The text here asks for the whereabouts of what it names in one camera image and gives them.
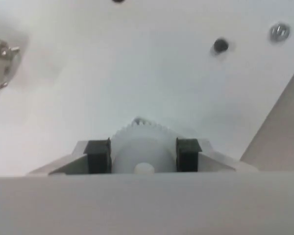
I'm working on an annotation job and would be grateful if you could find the white task board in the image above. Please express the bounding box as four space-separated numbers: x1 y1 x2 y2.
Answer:
0 0 294 177

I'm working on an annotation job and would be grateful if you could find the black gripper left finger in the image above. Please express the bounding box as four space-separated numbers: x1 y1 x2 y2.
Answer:
28 138 113 176

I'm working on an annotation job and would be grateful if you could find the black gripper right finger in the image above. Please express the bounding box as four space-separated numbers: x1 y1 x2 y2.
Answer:
175 138 237 172

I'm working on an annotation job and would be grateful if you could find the white medium gear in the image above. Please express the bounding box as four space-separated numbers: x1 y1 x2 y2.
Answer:
111 121 184 174

